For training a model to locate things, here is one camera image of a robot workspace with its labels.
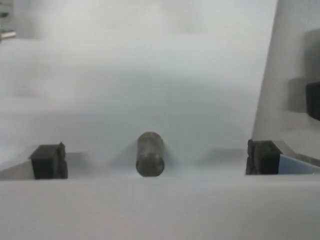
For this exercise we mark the white task board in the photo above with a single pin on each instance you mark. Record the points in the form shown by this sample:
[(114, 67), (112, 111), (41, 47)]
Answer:
[(125, 75)]

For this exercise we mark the black plug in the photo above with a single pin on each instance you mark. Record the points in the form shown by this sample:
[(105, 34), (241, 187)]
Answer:
[(313, 100)]

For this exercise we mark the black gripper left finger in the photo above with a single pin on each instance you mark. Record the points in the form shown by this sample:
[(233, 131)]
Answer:
[(47, 162)]

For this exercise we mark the metal round peg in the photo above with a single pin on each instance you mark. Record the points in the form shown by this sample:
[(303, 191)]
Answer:
[(6, 35), (150, 155)]

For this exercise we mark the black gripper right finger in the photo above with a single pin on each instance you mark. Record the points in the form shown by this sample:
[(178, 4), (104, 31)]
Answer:
[(262, 157)]

